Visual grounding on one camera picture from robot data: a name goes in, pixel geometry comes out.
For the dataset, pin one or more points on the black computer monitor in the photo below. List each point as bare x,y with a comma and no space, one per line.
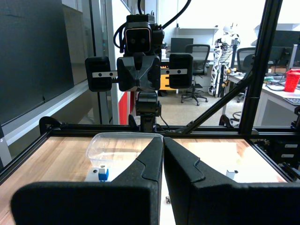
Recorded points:
284,44
181,45

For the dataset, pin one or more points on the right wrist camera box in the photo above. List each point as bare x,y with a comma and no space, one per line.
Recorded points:
137,41

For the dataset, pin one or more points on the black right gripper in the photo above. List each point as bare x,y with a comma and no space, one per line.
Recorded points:
98,84

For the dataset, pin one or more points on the white task board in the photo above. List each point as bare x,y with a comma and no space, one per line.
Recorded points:
167,215

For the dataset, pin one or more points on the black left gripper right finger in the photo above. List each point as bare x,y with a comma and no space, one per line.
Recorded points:
222,204

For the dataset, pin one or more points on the grey glass wall frame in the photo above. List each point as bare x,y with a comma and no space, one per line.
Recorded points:
70,95

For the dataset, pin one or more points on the yellow drawer cabinet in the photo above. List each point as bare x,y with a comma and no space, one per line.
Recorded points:
164,82

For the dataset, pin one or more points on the clear plastic tub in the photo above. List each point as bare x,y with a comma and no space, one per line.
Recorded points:
105,145

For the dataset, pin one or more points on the white lattice figure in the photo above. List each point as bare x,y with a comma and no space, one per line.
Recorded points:
214,77

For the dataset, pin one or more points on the black mesh office chair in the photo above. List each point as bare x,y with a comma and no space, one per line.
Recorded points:
201,68
245,56

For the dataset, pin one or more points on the small blue holder white plug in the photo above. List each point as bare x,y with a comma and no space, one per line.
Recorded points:
103,176

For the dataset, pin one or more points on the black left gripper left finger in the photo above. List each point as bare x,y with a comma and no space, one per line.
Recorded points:
93,201

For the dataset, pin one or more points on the black aluminium table frame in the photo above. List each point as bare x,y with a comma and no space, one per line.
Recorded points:
93,129

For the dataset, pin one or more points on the white office desk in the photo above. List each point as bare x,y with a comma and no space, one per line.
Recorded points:
269,93

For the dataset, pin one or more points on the red mesh basket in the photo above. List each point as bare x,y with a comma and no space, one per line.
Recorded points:
293,82

